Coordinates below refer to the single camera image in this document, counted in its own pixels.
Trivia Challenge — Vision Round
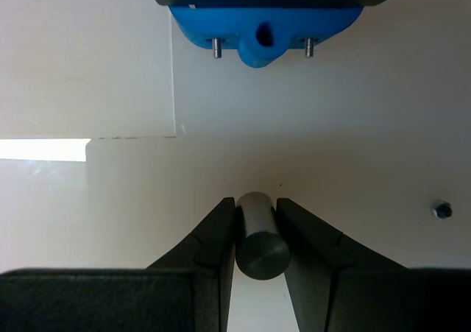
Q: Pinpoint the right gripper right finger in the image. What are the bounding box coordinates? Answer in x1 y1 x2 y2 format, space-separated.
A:
276 197 471 332

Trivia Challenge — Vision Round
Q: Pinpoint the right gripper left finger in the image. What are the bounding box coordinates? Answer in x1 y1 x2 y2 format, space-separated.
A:
0 197 237 332

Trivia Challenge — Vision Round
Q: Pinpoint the grey metal cylinder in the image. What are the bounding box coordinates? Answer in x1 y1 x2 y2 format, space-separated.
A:
234 191 292 282

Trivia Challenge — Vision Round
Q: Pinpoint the white taskboard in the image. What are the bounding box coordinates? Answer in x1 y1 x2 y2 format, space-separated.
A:
0 0 471 332

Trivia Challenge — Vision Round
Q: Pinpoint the white square sheet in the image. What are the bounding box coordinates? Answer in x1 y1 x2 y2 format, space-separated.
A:
0 0 177 139

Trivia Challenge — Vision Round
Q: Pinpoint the blue connector holder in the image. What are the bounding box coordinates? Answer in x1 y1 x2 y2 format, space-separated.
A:
169 3 366 69

